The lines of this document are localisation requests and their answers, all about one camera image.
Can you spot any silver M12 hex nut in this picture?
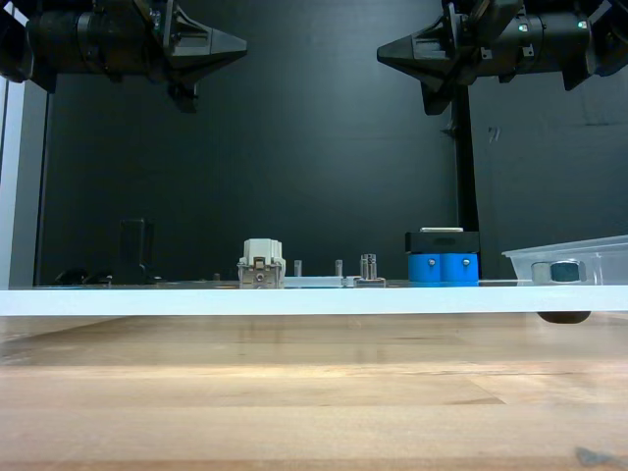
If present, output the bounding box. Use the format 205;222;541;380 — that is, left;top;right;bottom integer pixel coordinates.
531;260;588;285

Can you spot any black connector block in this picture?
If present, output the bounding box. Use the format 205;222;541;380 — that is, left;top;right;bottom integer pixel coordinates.
404;226;482;257

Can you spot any beige connector housing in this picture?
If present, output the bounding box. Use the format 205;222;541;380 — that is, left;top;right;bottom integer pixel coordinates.
235;237;288;290

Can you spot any silver metal socket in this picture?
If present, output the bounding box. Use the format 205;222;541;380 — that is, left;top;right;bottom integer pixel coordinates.
353;252;389;288

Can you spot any white board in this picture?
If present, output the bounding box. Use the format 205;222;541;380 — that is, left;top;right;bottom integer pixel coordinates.
0;279;628;318

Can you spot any clear acrylic bar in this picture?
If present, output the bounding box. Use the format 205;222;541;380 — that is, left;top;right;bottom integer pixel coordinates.
283;275;355;289

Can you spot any clear plastic tub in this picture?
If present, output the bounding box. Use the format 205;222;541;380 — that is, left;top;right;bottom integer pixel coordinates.
500;234;628;288

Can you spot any black M12 bolt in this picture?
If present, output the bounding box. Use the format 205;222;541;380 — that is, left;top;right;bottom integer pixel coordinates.
536;310;592;326

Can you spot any black wall post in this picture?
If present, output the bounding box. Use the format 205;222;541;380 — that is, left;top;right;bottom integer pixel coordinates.
441;80;481;279

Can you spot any blue plastic mount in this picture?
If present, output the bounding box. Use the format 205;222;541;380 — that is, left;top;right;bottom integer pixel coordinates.
407;251;480;288

